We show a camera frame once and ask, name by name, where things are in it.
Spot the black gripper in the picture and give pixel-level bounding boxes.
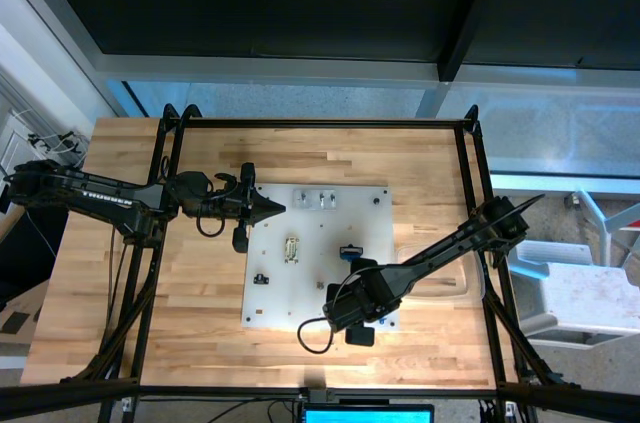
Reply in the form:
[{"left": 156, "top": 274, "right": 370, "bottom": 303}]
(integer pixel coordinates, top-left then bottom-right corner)
[
  {"left": 219, "top": 162, "right": 288, "bottom": 255},
  {"left": 323, "top": 289, "right": 390, "bottom": 348}
]

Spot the white plastic board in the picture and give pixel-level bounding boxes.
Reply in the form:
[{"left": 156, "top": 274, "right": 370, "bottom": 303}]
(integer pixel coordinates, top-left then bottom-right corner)
[{"left": 242, "top": 183, "right": 403, "bottom": 332}]

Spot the aluminium block with toggles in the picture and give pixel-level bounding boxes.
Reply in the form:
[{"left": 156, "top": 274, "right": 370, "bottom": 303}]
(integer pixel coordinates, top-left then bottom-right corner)
[{"left": 293, "top": 188, "right": 337, "bottom": 211}]

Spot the blue laptop screen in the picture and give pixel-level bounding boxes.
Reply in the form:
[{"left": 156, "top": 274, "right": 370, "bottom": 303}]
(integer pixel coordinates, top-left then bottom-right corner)
[{"left": 298, "top": 403, "right": 435, "bottom": 423}]

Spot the clear plastic tub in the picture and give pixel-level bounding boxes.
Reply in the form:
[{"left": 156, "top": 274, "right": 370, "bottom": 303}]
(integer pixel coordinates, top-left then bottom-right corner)
[{"left": 397, "top": 242, "right": 485, "bottom": 304}]

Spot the white plastic stool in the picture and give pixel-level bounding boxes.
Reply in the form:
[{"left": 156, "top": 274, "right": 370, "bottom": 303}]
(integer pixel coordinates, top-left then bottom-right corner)
[{"left": 508, "top": 238, "right": 640, "bottom": 350}]

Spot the cardboard box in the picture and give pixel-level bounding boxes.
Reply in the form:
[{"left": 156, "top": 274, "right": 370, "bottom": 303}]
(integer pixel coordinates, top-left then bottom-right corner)
[{"left": 0, "top": 278, "right": 51, "bottom": 345}]

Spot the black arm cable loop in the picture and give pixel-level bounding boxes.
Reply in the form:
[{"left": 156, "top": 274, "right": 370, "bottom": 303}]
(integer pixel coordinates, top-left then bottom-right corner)
[
  {"left": 195, "top": 214, "right": 226, "bottom": 240},
  {"left": 296, "top": 315, "right": 337, "bottom": 356}
]

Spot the black metal frame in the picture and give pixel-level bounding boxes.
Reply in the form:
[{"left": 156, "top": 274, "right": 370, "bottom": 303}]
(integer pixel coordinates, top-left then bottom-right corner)
[{"left": 0, "top": 102, "right": 640, "bottom": 423}]

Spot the grey window frame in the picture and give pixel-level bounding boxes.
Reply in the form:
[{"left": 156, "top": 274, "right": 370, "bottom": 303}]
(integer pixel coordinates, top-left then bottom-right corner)
[{"left": 0, "top": 0, "right": 640, "bottom": 119}]

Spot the cable bundle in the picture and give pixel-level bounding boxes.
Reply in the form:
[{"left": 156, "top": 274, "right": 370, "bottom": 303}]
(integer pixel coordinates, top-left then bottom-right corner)
[{"left": 25, "top": 129, "right": 90, "bottom": 157}]

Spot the grey metal chair frame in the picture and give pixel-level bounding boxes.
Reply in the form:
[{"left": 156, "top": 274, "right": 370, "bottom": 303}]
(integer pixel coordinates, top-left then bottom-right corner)
[{"left": 564, "top": 188, "right": 640, "bottom": 269}]

